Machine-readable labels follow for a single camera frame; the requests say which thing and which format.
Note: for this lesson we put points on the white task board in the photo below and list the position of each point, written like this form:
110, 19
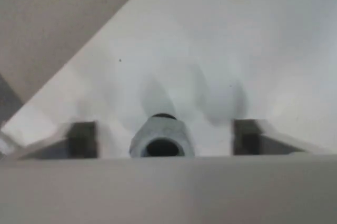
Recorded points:
210, 37

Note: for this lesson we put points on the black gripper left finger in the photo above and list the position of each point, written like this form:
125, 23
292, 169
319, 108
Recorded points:
83, 140

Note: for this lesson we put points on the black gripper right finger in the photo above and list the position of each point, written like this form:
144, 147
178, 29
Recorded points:
246, 138

